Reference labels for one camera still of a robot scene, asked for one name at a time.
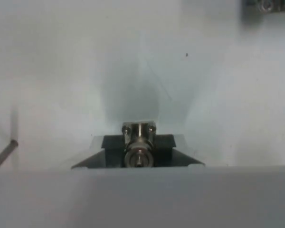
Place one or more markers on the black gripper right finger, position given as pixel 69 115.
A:
pixel 163 154

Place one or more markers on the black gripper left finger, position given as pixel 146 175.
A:
pixel 114 154

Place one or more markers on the metal BNC plug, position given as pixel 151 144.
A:
pixel 139 154

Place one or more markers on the white task board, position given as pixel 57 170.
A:
pixel 180 71

